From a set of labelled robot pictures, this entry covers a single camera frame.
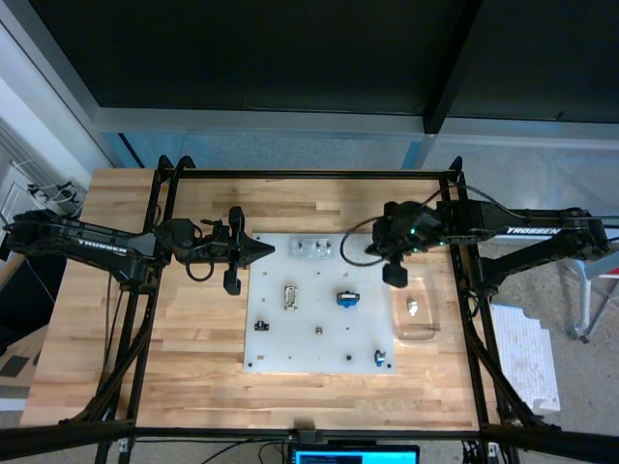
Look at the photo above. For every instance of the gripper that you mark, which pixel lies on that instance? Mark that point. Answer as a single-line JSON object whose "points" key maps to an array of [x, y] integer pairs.
{"points": [[401, 227], [217, 244]]}

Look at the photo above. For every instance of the clear RJ45 connector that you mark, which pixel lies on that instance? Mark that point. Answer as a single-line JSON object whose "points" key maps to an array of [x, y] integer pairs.
{"points": [[412, 305]]}

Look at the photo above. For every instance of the clear plastic tub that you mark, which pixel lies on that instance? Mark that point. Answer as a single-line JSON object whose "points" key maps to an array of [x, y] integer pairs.
{"points": [[425, 333]]}

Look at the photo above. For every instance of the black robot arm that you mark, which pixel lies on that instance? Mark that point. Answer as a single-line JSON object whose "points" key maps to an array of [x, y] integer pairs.
{"points": [[72, 237], [483, 222]]}

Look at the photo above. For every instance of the beige connector housing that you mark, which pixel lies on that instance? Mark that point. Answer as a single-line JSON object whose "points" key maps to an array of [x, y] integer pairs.
{"points": [[289, 297]]}

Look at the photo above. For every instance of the small black connector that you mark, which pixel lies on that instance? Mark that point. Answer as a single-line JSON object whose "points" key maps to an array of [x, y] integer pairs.
{"points": [[261, 325]]}

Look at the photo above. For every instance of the blue and black D-sub connector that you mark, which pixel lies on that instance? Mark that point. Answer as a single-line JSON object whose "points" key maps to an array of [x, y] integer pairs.
{"points": [[345, 302]]}

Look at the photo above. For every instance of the small blue connector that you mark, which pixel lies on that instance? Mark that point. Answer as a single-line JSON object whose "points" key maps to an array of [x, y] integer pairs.
{"points": [[378, 357]]}

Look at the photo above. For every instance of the clear acrylic socket block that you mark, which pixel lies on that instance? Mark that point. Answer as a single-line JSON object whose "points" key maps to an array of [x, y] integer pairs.
{"points": [[295, 249]]}

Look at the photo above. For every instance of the white task board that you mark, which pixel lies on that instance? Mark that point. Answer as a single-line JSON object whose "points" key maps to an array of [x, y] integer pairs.
{"points": [[300, 348]]}

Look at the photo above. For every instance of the white corrugated sheet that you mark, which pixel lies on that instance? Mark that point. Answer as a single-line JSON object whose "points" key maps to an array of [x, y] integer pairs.
{"points": [[524, 357]]}

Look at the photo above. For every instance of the grey metal stand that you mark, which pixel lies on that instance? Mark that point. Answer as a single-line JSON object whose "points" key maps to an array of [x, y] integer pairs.
{"points": [[585, 299]]}

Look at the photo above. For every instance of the laptop screen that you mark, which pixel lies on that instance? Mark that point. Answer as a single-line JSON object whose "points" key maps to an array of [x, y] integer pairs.
{"points": [[353, 456]]}

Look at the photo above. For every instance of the cardboard box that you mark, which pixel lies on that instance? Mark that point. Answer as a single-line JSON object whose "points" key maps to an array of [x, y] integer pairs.
{"points": [[24, 348]]}

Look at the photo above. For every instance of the black metal frame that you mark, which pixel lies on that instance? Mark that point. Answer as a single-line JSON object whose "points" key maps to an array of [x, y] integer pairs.
{"points": [[309, 174]]}

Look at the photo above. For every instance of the black wall post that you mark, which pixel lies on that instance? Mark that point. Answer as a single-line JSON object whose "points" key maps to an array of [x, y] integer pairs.
{"points": [[454, 72]]}

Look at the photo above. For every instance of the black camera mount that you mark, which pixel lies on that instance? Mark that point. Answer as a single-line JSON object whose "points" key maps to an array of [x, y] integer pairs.
{"points": [[305, 432]]}

